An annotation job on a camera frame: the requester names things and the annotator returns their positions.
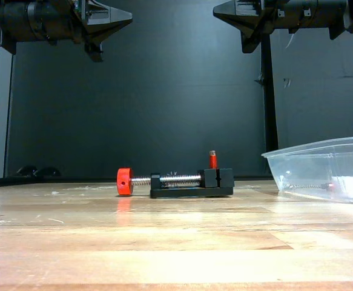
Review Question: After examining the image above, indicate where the red RCA connector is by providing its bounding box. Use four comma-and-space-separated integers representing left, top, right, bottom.
208, 150, 219, 170

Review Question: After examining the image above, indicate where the clear plastic container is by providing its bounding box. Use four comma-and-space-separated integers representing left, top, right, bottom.
260, 136, 353, 206

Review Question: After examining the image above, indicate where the black clamp with red knob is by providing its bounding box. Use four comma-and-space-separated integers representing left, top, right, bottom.
116, 167, 235, 200

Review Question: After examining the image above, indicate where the black metal frame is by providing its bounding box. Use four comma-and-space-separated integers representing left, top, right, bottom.
0, 32, 280, 189

